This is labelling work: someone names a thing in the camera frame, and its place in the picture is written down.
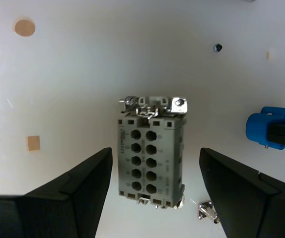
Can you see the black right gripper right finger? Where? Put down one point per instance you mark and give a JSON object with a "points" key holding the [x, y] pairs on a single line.
{"points": [[256, 210]]}

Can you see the white board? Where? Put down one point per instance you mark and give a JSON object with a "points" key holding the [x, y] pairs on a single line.
{"points": [[107, 62]]}

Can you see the black connector with metal pins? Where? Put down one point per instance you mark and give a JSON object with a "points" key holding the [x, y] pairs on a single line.
{"points": [[279, 134]]}

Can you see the silver metal connector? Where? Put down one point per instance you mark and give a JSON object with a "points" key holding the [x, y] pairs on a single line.
{"points": [[204, 209]]}

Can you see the blue connector holder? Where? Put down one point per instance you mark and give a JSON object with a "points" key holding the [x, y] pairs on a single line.
{"points": [[256, 129]]}

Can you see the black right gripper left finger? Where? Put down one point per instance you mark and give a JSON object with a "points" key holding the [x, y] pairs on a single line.
{"points": [[53, 215]]}

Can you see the grey HAN10E connector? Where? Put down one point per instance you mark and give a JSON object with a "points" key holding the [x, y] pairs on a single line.
{"points": [[152, 158]]}

